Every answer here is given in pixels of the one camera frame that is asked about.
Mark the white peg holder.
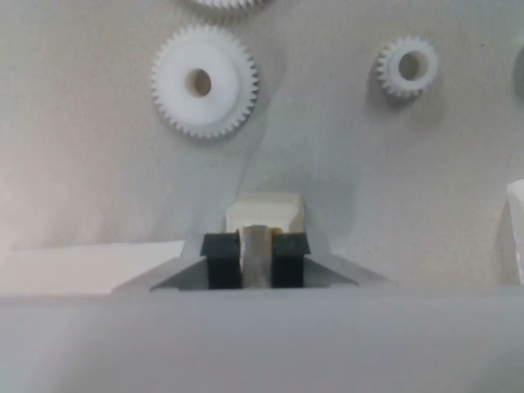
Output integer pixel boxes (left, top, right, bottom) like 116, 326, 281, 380
505, 178, 524, 287
0, 240, 186, 296

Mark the white small gear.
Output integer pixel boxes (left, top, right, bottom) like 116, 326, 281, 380
376, 35, 440, 103

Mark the small white plug holder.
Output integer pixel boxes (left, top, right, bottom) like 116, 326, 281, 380
225, 190, 307, 235

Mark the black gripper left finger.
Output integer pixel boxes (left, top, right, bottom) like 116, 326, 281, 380
111, 232, 243, 296

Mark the white large gear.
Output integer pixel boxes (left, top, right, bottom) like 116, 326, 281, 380
174, 0, 268, 16

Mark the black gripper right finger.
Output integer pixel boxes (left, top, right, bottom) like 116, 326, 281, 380
270, 232, 396, 291

